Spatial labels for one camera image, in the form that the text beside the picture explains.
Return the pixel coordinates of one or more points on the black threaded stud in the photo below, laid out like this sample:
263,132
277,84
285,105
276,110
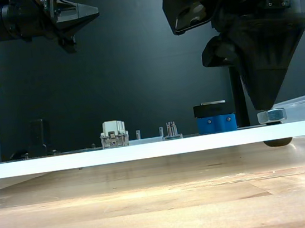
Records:
274,123

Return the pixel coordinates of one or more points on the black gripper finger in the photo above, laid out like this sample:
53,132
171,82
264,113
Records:
71,27
82,11
267,48

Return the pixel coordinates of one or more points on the grey connector housing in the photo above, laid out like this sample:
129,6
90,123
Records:
113,133

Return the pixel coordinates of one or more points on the white board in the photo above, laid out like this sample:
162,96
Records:
146,150

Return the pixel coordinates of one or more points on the thin silver stud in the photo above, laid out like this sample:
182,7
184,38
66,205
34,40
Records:
160,132
137,135

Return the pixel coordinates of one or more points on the blue and black connector block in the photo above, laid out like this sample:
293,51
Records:
216,123

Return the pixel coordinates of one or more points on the thick silver stud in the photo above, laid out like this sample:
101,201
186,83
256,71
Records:
172,129

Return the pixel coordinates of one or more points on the silver hex nut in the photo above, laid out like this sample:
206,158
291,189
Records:
271,115

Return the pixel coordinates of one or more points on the black window post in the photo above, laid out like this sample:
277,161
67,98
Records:
238,94

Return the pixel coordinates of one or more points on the black round foot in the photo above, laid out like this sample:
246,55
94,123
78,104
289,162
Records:
278,142

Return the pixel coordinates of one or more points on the black socket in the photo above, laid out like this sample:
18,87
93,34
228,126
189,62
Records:
40,134

